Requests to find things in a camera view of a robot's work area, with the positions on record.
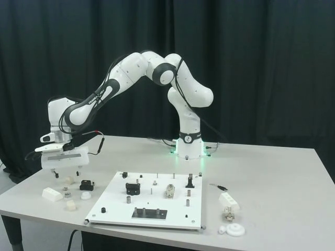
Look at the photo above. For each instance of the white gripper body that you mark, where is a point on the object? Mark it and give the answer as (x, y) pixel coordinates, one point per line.
(65, 159)

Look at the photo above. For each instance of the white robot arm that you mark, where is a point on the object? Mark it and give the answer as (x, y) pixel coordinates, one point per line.
(131, 68)

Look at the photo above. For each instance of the metal round plug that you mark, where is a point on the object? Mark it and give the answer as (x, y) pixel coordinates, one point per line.
(67, 195)

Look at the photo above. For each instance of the black round knob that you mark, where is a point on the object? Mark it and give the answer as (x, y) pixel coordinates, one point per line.
(124, 174)
(103, 210)

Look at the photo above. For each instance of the small cream cube holder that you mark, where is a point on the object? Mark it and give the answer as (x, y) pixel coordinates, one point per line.
(70, 205)
(69, 180)

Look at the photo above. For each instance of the black D-SUB plug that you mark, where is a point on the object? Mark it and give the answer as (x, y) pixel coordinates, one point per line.
(86, 184)

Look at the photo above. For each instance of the white three-hole holder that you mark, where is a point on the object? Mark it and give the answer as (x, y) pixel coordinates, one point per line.
(229, 200)
(51, 194)

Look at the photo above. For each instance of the white small gear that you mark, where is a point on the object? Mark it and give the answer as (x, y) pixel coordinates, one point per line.
(85, 195)

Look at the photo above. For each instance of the thin black rod red tag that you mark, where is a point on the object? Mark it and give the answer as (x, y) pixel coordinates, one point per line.
(101, 145)

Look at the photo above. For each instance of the black D-SUB socket block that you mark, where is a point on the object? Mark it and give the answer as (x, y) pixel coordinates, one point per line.
(133, 188)

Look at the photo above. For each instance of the dark table leg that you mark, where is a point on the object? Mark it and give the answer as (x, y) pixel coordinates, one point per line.
(10, 232)

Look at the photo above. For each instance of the white task board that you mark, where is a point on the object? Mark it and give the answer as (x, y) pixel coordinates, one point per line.
(146, 201)

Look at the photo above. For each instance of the beige connector block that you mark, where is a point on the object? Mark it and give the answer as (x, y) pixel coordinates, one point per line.
(169, 191)

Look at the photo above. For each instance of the black curtain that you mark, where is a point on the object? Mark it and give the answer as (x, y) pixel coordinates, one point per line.
(52, 52)

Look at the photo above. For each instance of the white medium gear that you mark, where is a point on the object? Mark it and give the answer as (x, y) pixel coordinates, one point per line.
(222, 229)

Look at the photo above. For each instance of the beige metal Ethernet plug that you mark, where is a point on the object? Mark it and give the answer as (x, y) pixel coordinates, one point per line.
(228, 214)

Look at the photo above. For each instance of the white large gear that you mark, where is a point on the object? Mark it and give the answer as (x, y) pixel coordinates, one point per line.
(236, 230)

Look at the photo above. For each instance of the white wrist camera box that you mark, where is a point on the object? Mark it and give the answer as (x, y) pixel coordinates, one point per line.
(48, 137)

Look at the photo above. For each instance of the black upright bracket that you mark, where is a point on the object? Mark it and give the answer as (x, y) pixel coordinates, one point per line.
(189, 181)

